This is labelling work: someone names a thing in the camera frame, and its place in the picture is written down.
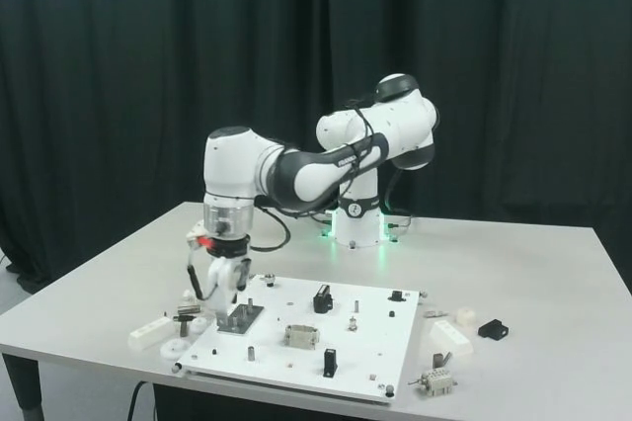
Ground beige connector plug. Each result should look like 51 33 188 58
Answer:
408 368 452 399

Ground white task board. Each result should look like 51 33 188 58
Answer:
170 272 429 400

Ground dark table leg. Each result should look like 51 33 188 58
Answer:
0 352 42 421

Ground beige connector housing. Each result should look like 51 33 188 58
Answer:
282 323 323 349

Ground white long peg holder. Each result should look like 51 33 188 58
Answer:
128 317 178 350
427 320 475 359

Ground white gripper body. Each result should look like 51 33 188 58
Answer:
205 256 250 316

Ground black rod with red tag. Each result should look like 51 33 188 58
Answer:
185 236 214 300

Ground white large gear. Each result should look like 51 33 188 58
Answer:
160 340 192 360

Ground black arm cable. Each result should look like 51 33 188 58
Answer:
251 94 392 250

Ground black curtains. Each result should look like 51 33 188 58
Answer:
0 0 632 290

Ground black cable under table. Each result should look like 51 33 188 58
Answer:
128 379 156 421

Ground black foot cable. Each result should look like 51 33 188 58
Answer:
295 207 333 225
384 168 415 245

